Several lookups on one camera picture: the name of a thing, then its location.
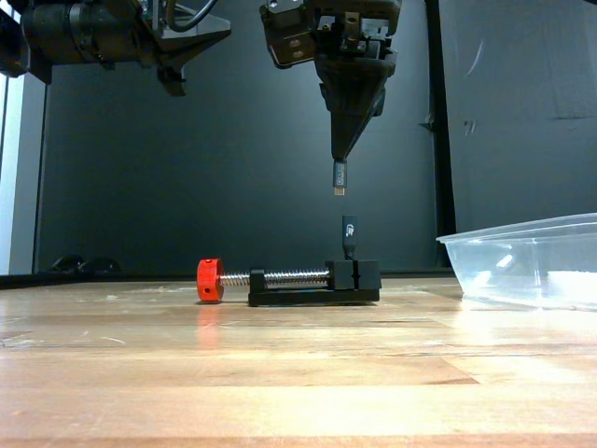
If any grey USB-C plug connector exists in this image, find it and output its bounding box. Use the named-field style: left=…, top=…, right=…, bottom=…
left=331, top=160, right=350, bottom=198

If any black clamp with orange knob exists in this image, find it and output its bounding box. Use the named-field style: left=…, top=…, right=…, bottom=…
left=195, top=257, right=382, bottom=308

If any clear plastic tub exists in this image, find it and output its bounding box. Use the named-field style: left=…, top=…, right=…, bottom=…
left=435, top=212, right=597, bottom=313

